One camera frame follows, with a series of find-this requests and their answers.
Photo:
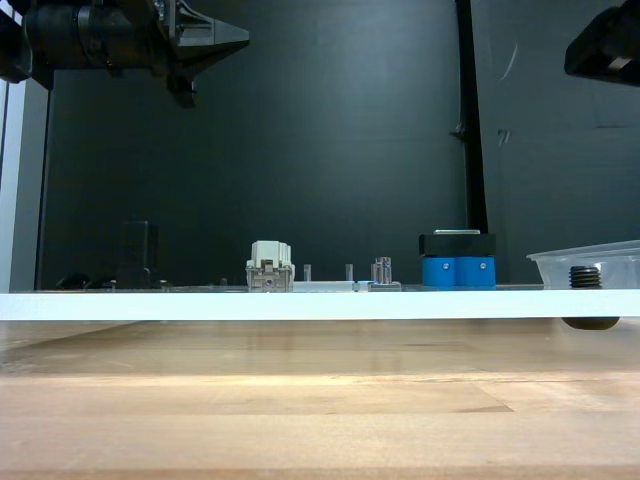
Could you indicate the black set screw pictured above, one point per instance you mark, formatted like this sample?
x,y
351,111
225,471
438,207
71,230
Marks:
x,y
585,277

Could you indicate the blue connector mount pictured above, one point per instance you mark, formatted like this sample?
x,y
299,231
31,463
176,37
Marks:
x,y
457,270

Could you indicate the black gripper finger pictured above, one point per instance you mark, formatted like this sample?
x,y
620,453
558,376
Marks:
x,y
210,32
200,62

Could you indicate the white rectangular connector housing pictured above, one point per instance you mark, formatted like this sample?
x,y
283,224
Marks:
x,y
267,260

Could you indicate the black rubber foot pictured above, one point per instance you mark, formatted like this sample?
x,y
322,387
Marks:
x,y
589,324

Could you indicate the clear block with metal posts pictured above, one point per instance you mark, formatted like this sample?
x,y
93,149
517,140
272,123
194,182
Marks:
x,y
325,286

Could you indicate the white task board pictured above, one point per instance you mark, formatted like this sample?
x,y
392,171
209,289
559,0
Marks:
x,y
320,306

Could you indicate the clear plastic tub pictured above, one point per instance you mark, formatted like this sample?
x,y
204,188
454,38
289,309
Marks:
x,y
580,257

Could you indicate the small silver socket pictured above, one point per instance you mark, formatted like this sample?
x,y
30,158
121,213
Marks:
x,y
382,272

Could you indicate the black clamp block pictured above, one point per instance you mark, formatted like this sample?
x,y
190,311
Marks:
x,y
135,250

